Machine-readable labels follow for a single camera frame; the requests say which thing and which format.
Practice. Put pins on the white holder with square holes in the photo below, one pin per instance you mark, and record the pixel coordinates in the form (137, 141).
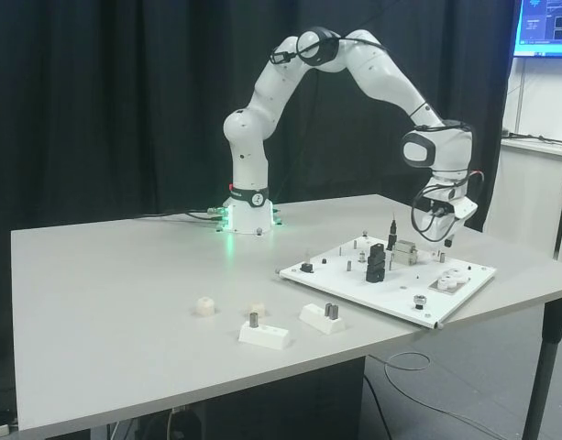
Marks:
(319, 321)

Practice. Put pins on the white cabinet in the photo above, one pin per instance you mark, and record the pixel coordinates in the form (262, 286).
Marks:
(528, 197)

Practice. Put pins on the cream small plug holder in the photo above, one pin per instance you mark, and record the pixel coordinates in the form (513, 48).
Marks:
(204, 307)
(257, 307)

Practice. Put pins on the white large gear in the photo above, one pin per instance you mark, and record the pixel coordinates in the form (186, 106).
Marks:
(459, 275)

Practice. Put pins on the black box under table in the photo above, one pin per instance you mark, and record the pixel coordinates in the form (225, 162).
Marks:
(271, 403)

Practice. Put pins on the white holder with round holes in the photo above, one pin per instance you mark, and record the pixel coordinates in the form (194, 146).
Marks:
(264, 338)

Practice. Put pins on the white small gear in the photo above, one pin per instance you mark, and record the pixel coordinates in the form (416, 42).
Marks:
(445, 283)

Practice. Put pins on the black D-SUB plug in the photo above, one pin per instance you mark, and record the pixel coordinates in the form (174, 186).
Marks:
(375, 263)

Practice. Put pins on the blue screen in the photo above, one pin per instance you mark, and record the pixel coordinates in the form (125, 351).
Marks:
(544, 27)

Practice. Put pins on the black table leg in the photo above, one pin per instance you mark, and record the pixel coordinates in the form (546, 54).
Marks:
(544, 366)

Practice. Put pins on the black curtain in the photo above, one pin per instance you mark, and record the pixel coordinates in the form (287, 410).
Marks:
(79, 91)

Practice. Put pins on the white task board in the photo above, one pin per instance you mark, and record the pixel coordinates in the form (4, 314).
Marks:
(390, 289)

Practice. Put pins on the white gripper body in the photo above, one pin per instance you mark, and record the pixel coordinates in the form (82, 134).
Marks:
(438, 228)

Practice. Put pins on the metal round peg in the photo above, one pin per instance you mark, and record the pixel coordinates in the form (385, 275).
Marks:
(253, 320)

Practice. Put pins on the metal square peg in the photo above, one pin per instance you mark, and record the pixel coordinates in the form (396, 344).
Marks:
(328, 310)
(334, 311)

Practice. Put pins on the slim black upright plug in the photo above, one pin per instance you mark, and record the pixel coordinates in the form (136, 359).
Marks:
(393, 236)

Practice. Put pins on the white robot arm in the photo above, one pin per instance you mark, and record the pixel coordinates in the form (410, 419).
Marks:
(257, 114)

